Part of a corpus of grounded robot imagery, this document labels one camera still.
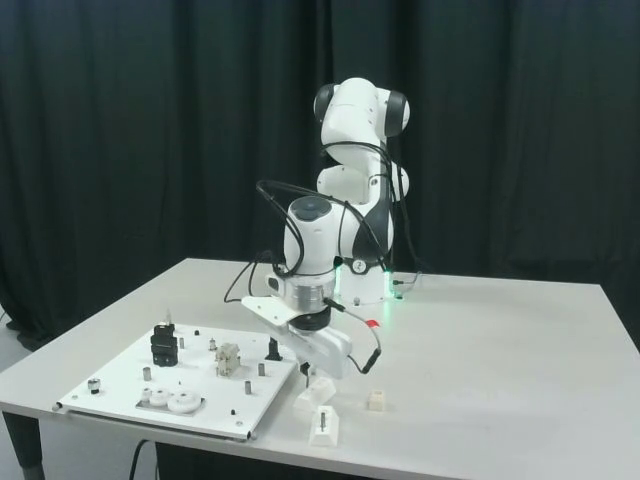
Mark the large metal round peg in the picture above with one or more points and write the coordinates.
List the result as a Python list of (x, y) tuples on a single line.
[(146, 373)]

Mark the white medium gear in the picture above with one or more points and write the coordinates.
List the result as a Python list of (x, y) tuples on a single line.
[(159, 398)]

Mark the black curtain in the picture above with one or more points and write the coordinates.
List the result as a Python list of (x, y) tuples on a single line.
[(100, 100)]

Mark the small cream cube holder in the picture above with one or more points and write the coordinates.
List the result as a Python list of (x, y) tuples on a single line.
[(377, 401)]

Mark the metal peg in holder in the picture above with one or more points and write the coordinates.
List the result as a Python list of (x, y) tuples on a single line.
[(323, 421)]

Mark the white task board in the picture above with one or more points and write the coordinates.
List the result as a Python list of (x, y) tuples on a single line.
[(210, 400)]

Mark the white large gear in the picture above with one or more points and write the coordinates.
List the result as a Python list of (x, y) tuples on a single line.
[(182, 403)]

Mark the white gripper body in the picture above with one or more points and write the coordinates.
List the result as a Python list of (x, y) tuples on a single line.
[(325, 352)]

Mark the white peg holder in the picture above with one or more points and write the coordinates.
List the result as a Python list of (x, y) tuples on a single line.
[(325, 435), (312, 397)]

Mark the white small gear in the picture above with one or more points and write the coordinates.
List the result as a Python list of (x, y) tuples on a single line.
[(146, 393)]

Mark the knurled metal bolt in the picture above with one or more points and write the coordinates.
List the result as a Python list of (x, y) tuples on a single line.
[(93, 387)]

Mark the black D-SUB plug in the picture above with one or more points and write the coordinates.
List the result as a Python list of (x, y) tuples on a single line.
[(164, 350)]

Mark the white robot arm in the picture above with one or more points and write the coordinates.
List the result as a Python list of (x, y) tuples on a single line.
[(350, 115)]

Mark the black table leg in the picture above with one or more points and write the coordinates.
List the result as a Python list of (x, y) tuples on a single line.
[(22, 450)]

